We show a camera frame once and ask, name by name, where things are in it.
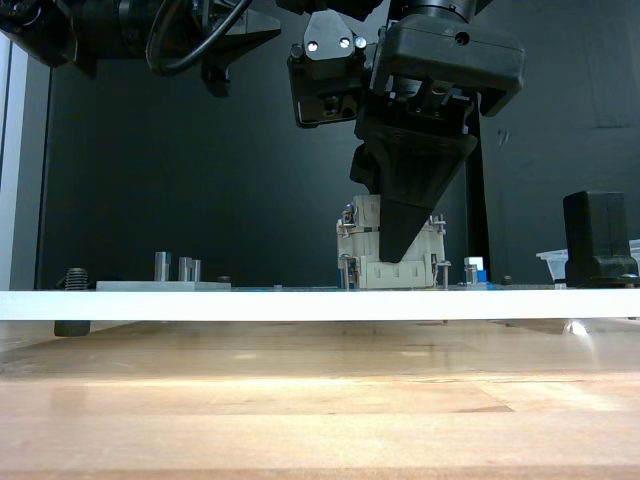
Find beige HAN10E connector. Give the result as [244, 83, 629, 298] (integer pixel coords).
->
[335, 194, 447, 261]

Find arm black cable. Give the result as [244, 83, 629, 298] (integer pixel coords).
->
[144, 0, 254, 77]

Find black upright post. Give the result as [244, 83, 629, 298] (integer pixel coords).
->
[464, 107, 494, 285]

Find black board screw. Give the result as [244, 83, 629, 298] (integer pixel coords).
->
[53, 267, 92, 337]

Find black connector housing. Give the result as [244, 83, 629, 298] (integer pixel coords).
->
[562, 190, 640, 289]

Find white plastic board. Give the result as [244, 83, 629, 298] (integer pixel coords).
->
[0, 288, 640, 322]

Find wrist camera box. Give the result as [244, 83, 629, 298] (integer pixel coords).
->
[287, 9, 369, 130]

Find blue and white connector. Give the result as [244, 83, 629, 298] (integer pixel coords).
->
[462, 256, 494, 290]

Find clear plastic tub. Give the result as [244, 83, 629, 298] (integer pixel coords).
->
[535, 238, 640, 289]

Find grey metal block with pegs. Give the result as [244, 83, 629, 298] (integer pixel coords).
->
[95, 251, 233, 292]

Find beige HAN10E hub socket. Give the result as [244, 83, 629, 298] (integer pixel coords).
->
[338, 252, 454, 291]

